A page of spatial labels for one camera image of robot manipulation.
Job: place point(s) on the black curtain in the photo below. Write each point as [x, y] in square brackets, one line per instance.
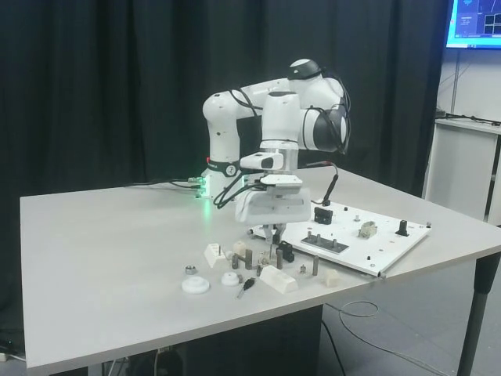
[98, 78]

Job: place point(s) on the white small gear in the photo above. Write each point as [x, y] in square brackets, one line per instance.
[227, 255]

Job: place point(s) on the small metal bolt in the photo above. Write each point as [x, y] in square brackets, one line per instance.
[302, 270]

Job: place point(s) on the white peg holder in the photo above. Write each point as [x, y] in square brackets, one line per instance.
[214, 254]
[280, 280]

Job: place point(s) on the black rod with red tag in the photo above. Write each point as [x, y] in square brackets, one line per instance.
[332, 184]

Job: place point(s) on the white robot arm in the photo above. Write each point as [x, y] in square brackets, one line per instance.
[221, 137]

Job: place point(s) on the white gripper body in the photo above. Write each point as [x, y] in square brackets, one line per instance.
[274, 205]

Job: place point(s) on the white medium gear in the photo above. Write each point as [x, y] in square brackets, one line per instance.
[230, 279]

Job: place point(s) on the white task board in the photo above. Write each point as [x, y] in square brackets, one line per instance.
[352, 239]

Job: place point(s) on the black table leg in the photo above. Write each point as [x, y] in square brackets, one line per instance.
[475, 313]

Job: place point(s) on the blue screen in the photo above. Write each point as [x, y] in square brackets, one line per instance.
[475, 23]

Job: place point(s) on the metal nut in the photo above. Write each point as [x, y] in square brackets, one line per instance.
[190, 270]

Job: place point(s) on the white cabinet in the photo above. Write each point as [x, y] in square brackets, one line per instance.
[462, 168]

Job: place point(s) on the white power strip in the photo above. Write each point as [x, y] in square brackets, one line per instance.
[9, 357]

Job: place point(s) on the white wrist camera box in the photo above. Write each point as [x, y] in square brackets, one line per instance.
[258, 161]

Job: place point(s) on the white large gear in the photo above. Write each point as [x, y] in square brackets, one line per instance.
[194, 286]

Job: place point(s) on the cream small holder block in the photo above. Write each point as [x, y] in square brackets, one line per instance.
[331, 278]
[240, 249]

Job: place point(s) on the flat white mounting plate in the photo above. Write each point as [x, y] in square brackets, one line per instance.
[282, 180]

